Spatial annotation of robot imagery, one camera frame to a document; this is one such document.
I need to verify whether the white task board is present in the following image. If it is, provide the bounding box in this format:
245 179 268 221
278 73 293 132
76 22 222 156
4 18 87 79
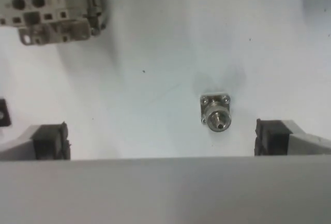
0 0 331 161

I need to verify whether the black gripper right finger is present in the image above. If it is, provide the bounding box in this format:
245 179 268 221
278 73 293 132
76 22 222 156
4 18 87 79
254 118 331 157

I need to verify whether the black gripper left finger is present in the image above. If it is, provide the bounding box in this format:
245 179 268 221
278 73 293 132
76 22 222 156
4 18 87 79
0 122 71 161

